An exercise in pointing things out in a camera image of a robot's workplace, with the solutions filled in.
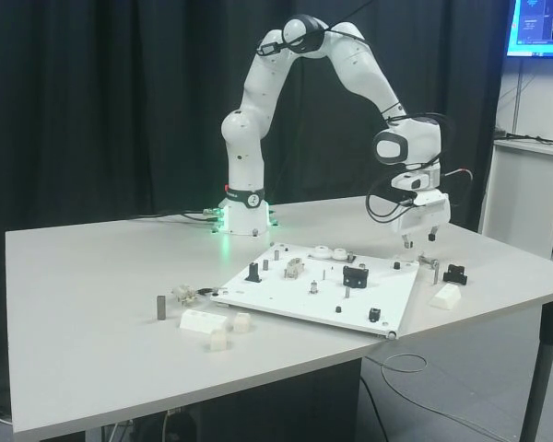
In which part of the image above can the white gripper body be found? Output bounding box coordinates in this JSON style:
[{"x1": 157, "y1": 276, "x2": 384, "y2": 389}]
[{"x1": 394, "y1": 194, "x2": 453, "y2": 237}]

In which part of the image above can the flat white mounting plate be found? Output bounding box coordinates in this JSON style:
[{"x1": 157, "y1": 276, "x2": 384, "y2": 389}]
[{"x1": 412, "y1": 189, "x2": 447, "y2": 207}]

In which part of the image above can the black D-SUB plug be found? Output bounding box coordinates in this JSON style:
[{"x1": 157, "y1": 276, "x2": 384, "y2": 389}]
[{"x1": 443, "y1": 262, "x2": 470, "y2": 285}]

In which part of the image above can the black connector block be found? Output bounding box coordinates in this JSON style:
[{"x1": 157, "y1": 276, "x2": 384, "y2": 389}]
[{"x1": 342, "y1": 265, "x2": 369, "y2": 289}]

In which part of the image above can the long white peg holder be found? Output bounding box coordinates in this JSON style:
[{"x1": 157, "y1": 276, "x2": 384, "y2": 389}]
[
  {"x1": 428, "y1": 284, "x2": 462, "y2": 309},
  {"x1": 179, "y1": 308, "x2": 225, "y2": 333}
]

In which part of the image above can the white cabinet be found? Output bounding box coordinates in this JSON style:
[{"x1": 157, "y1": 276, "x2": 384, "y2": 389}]
[{"x1": 480, "y1": 137, "x2": 553, "y2": 267}]

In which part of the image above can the white task board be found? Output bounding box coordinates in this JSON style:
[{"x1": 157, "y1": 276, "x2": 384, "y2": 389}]
[{"x1": 209, "y1": 240, "x2": 420, "y2": 343}]

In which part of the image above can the black table leg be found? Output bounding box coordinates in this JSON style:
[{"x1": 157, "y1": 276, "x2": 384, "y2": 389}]
[{"x1": 520, "y1": 294, "x2": 553, "y2": 442}]

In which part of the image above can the blue screen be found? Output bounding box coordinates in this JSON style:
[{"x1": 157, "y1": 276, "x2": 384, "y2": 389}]
[{"x1": 505, "y1": 0, "x2": 553, "y2": 59}]

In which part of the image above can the clear Ethernet plug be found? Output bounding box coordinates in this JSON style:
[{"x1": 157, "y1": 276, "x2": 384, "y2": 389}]
[{"x1": 171, "y1": 285, "x2": 197, "y2": 306}]

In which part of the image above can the black curtain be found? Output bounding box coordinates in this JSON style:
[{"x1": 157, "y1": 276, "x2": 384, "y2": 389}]
[{"x1": 0, "y1": 0, "x2": 512, "y2": 427}]

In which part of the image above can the small white camera box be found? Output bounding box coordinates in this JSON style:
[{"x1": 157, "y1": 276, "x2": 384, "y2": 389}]
[{"x1": 390, "y1": 172, "x2": 432, "y2": 191}]

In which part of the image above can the black camera cable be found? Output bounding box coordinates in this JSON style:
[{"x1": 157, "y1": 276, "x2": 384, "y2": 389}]
[{"x1": 366, "y1": 174, "x2": 418, "y2": 226}]

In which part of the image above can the grey floor cable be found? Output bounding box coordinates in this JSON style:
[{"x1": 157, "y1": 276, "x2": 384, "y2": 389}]
[{"x1": 363, "y1": 352, "x2": 535, "y2": 442}]

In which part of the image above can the thin black cable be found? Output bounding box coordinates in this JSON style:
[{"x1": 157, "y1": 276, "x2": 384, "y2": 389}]
[{"x1": 491, "y1": 131, "x2": 553, "y2": 149}]

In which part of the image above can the black base cable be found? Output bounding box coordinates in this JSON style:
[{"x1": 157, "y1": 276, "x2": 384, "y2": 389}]
[{"x1": 142, "y1": 209, "x2": 223, "y2": 224}]

